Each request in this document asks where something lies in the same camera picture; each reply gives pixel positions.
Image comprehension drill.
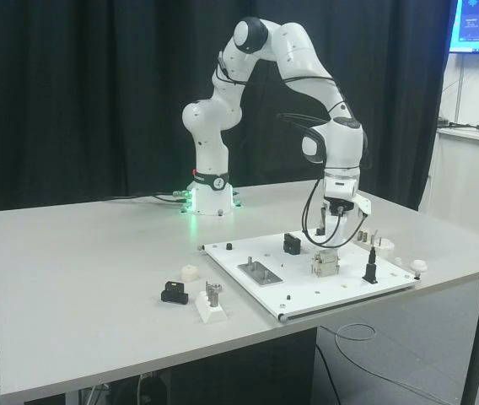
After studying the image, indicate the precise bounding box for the thin grey cable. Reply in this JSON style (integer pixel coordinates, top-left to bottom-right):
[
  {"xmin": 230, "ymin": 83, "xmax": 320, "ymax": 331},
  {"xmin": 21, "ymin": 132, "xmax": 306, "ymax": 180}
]
[{"xmin": 317, "ymin": 322, "xmax": 479, "ymax": 405}]

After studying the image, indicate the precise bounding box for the thin black rod with wire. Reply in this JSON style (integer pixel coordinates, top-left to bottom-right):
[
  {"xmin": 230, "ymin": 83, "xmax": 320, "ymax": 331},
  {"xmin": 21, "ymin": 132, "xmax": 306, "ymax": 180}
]
[{"xmin": 353, "ymin": 209, "xmax": 371, "ymax": 233}]

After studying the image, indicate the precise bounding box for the white task board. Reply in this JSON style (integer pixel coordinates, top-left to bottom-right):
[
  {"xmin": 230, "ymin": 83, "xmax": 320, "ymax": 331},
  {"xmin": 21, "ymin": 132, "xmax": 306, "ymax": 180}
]
[{"xmin": 196, "ymin": 226, "xmax": 418, "ymax": 326}]

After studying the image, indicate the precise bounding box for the white cabinet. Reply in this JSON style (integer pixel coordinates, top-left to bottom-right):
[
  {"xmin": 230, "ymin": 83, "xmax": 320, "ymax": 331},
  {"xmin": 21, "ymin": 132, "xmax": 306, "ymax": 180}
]
[{"xmin": 417, "ymin": 126, "xmax": 479, "ymax": 246}]

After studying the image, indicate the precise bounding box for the black curtain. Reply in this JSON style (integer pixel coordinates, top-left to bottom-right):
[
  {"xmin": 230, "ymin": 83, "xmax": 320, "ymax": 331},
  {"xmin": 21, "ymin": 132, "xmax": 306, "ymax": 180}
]
[{"xmin": 0, "ymin": 0, "xmax": 462, "ymax": 372}]

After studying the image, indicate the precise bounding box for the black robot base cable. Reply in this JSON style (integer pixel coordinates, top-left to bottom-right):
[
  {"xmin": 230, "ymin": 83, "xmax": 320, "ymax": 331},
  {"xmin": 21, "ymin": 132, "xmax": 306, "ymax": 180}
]
[{"xmin": 110, "ymin": 190, "xmax": 192, "ymax": 204}]

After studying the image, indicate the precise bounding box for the white peg holder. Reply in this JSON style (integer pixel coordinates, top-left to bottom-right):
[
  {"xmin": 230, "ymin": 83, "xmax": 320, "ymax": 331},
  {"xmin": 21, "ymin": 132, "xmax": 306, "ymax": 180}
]
[
  {"xmin": 372, "ymin": 236, "xmax": 396, "ymax": 259},
  {"xmin": 195, "ymin": 294, "xmax": 229, "ymax": 325}
]

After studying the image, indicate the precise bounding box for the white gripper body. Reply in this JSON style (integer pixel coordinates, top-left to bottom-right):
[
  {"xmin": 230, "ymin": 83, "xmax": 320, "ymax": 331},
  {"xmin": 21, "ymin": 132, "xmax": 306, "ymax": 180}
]
[{"xmin": 322, "ymin": 208, "xmax": 350, "ymax": 250}]

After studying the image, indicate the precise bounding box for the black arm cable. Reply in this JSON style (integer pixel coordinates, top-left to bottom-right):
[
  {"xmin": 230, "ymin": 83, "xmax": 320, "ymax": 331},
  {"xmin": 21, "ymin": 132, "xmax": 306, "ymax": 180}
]
[{"xmin": 216, "ymin": 50, "xmax": 346, "ymax": 248}]

